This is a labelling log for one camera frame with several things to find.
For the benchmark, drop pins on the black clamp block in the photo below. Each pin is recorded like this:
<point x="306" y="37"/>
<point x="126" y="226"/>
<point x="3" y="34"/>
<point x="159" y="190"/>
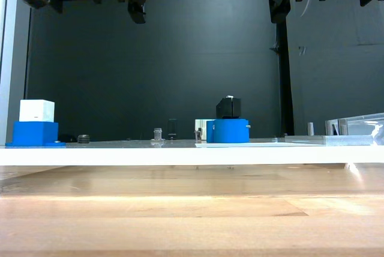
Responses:
<point x="229" y="108"/>

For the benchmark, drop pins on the white cube plug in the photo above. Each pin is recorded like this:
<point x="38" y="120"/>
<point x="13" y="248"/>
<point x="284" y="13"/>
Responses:
<point x="36" y="110"/>

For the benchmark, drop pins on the clear plastic tub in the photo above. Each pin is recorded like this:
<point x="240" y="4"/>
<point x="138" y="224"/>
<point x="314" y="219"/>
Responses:
<point x="366" y="123"/>

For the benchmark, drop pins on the small grey metal peg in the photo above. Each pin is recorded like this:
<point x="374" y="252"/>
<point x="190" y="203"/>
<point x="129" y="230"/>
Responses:
<point x="310" y="129"/>

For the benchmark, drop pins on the black board corner screw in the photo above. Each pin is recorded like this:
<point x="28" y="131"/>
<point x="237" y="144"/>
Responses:
<point x="172" y="126"/>

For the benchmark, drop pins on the white connector housing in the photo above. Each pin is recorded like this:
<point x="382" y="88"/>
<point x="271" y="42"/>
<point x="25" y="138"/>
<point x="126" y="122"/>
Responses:
<point x="202" y="129"/>

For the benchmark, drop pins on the grey metal block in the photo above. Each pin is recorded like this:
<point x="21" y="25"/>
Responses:
<point x="348" y="140"/>

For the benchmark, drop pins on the blue square socket base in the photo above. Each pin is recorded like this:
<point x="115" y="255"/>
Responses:
<point x="33" y="134"/>

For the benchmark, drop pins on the white task board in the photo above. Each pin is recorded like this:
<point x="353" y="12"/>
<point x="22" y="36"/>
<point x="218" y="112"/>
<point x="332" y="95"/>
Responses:
<point x="120" y="155"/>

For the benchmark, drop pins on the black wall post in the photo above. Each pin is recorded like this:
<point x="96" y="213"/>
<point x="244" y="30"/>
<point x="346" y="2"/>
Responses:
<point x="285" y="89"/>

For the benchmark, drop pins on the blue round mount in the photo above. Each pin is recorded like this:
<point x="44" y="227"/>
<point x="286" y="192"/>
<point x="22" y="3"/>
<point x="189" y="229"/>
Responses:
<point x="231" y="131"/>

